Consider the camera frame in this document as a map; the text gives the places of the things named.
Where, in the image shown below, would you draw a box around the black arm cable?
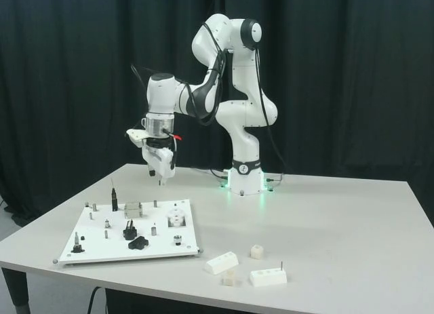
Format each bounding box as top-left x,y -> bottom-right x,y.
130,20 -> 285,175

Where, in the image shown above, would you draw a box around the beige metal connector block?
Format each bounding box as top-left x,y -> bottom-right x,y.
123,201 -> 144,220

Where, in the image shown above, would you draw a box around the black floor cable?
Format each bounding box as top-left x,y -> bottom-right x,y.
88,286 -> 104,314

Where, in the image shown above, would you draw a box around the black box under table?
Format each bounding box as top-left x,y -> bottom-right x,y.
104,288 -> 218,314

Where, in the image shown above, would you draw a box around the flat white mounting plate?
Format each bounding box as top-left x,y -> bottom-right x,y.
125,129 -> 151,148

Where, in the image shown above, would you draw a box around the black D-SUB plug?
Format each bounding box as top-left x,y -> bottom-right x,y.
122,220 -> 139,241

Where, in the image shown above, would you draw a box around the dark table leg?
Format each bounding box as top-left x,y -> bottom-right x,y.
1,267 -> 31,314

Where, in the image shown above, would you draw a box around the silver wrist ring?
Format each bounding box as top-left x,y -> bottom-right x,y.
146,114 -> 176,138

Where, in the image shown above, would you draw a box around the grey and black plug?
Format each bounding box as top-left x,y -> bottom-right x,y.
71,231 -> 85,254

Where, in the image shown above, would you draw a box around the white task board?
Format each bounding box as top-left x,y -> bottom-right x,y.
54,198 -> 204,266

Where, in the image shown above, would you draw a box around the long white peg holder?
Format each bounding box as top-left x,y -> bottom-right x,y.
249,268 -> 288,288
203,252 -> 240,276

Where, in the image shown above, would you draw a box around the low black plug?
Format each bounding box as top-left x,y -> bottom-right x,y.
127,237 -> 150,250

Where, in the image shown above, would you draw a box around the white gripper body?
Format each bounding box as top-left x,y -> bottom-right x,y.
141,146 -> 176,178

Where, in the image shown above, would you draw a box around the black curtains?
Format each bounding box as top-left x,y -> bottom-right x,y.
0,0 -> 434,215

